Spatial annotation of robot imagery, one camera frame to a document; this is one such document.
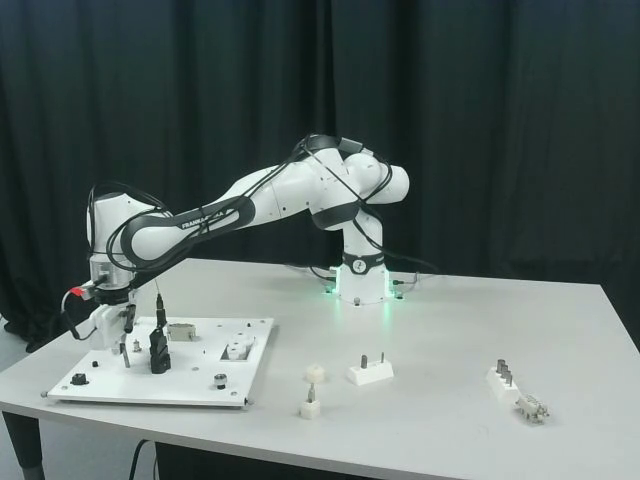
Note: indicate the white task board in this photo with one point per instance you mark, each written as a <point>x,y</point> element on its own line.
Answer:
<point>195,380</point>

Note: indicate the grey metal D-SUB plug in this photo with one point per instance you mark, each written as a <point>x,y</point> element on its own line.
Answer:
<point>532,409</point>

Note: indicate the metal BNC plug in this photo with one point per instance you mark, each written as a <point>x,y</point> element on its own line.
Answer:
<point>136,345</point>

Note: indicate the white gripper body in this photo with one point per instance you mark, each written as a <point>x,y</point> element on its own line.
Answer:
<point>102,332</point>

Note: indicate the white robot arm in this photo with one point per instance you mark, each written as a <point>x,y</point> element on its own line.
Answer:
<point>290,190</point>

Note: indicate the long white peg holder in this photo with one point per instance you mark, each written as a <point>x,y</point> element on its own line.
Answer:
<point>500,387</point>

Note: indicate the white sloped peg holder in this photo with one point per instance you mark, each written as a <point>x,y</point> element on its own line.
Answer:
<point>372,375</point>

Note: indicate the medium metal round peg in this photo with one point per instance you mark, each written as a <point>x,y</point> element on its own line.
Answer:
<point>505,374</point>

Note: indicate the black curtains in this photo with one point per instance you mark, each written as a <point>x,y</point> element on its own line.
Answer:
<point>150,100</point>

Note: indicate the black D-SUB plug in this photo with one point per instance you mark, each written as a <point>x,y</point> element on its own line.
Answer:
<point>160,352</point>

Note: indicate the black table leg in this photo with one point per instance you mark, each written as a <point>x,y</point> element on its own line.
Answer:
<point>22,445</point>

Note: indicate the thick metal square peg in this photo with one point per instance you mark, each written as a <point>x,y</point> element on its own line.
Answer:
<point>364,361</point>

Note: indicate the large metal round peg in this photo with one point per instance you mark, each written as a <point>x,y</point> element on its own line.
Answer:
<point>500,365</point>

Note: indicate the white cube plug holder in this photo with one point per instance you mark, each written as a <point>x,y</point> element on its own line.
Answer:
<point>308,409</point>

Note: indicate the white gear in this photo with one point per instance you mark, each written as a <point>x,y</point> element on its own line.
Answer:
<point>234,353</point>
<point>246,341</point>

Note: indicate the small white holder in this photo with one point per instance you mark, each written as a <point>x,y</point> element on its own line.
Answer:
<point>315,373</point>

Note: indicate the small metal plug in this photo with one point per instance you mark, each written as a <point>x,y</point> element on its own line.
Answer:
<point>311,392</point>

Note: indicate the metal bolt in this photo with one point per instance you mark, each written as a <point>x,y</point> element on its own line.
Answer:
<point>218,381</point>

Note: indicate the black box under table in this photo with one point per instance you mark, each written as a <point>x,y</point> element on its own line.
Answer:
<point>200,470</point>

